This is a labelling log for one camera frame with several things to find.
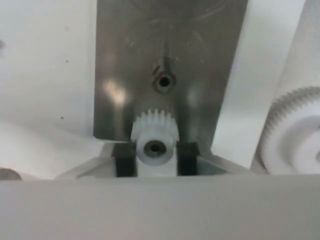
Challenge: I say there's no white task board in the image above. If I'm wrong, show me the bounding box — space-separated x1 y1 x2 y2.
0 0 307 181

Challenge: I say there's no white large gear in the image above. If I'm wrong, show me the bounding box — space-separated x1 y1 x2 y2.
258 85 320 176

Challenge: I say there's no white small gear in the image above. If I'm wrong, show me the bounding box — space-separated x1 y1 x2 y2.
130 107 180 178

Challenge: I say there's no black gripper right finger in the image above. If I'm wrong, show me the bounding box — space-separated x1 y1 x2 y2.
176 141 230 176

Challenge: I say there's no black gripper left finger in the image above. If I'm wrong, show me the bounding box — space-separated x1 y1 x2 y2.
62 142 138 179

